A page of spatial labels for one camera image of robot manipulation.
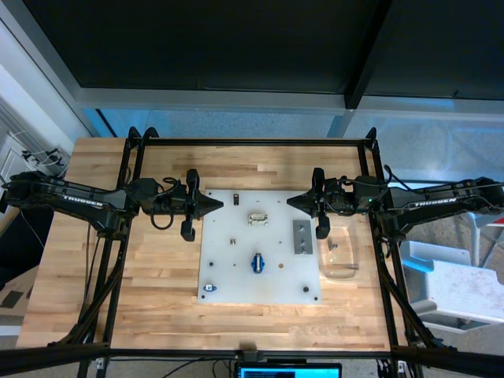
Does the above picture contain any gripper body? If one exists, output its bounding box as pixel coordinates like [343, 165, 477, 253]
[172, 169, 205, 243]
[309, 168, 348, 240]

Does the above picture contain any white taskboard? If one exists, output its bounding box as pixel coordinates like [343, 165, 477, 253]
[196, 188, 322, 305]

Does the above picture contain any grey metal pin block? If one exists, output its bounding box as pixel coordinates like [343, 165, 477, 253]
[292, 219, 314, 256]

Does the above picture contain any clear plastic tub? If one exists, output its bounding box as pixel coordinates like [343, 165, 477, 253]
[321, 222, 362, 283]

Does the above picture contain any white step stool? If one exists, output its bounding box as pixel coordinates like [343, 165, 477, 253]
[399, 239, 504, 335]

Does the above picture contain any blue lit screen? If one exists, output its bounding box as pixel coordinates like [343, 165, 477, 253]
[234, 361, 343, 378]

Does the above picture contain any cardboard box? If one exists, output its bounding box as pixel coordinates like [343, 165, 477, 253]
[0, 264, 40, 316]

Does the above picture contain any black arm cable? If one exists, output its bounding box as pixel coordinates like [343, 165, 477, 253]
[150, 210, 175, 231]

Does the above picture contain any black table frame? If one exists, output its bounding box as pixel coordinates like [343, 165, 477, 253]
[0, 125, 504, 378]

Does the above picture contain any D-sub connector on blue mount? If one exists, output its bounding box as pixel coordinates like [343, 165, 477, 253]
[248, 251, 267, 275]

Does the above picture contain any black right elbow cable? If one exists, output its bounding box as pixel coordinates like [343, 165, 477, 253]
[384, 164, 409, 192]

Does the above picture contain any grey aluminium rail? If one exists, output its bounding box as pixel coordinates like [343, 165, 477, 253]
[72, 87, 504, 119]

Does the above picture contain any black camera on frame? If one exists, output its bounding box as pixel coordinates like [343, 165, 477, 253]
[239, 341, 264, 361]

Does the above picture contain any black vertical post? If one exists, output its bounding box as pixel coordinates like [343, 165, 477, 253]
[343, 0, 395, 111]

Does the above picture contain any white metal tube frame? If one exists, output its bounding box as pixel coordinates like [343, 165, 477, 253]
[465, 210, 504, 269]

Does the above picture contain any black cable with plugs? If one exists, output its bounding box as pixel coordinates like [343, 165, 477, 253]
[20, 146, 68, 169]

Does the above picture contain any grey aluminium post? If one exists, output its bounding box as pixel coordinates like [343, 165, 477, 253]
[0, 0, 98, 137]

